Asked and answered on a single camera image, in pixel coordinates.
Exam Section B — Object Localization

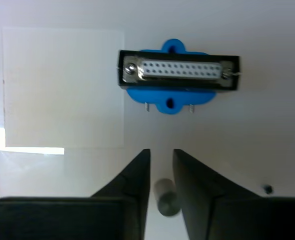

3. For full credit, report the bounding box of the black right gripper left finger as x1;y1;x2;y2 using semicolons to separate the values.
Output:
91;149;151;240

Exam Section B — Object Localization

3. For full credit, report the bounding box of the white board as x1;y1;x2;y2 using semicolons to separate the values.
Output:
0;0;295;240

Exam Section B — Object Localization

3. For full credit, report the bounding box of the black D-sub connector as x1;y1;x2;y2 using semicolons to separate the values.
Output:
116;49;241;94

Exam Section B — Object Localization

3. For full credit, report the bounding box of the small dark screw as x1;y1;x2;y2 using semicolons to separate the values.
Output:
261;184;275;195

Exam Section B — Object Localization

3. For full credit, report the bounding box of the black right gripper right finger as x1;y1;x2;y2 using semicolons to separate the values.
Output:
173;149;263;240

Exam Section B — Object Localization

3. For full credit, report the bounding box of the blue round connector mount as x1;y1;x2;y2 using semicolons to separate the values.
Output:
126;38;217;115

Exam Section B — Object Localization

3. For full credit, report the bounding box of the silver 16mm metal cylinder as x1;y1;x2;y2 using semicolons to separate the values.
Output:
153;177;181;218

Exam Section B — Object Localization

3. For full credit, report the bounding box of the thin white sheet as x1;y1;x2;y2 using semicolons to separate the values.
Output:
1;26;126;148

